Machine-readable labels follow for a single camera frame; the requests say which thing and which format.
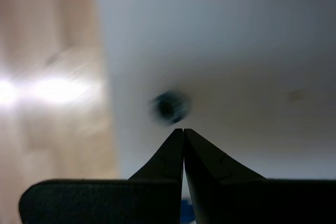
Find white board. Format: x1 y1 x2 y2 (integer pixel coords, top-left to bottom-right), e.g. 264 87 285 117
94 0 336 182

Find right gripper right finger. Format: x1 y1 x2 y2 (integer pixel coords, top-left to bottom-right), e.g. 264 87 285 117
184 129 336 224

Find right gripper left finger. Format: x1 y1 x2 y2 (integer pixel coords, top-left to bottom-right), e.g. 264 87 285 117
19 129 184 224

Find blue clamp base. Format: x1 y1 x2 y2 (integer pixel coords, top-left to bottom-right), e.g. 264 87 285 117
181 199 197 224

